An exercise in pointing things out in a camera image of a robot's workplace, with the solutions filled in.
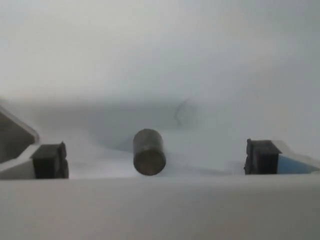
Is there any metal round peg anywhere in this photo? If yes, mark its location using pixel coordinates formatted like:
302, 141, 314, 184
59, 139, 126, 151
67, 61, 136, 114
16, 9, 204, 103
132, 128, 167, 176

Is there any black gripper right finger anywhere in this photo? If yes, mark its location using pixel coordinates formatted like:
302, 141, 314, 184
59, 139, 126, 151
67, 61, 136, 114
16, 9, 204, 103
243, 138, 320, 176

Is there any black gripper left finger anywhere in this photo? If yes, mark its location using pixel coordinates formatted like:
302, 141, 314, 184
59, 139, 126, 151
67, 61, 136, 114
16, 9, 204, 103
0, 141, 70, 180

